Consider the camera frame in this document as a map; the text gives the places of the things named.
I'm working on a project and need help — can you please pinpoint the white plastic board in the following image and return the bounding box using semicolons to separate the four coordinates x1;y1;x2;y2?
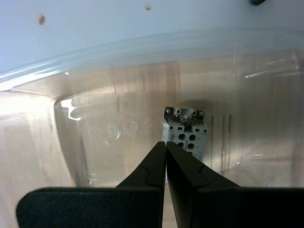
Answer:
0;0;304;93

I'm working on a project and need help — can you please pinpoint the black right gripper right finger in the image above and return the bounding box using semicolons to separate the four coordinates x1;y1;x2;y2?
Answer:
166;142;304;228

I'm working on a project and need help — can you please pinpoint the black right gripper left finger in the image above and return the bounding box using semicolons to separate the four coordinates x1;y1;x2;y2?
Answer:
16;142;165;228

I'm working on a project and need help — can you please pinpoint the clear plastic tub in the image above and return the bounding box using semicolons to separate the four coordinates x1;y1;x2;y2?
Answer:
0;25;304;228

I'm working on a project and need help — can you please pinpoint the grey HAN10E connector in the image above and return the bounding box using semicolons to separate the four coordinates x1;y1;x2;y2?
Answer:
161;105;210;168

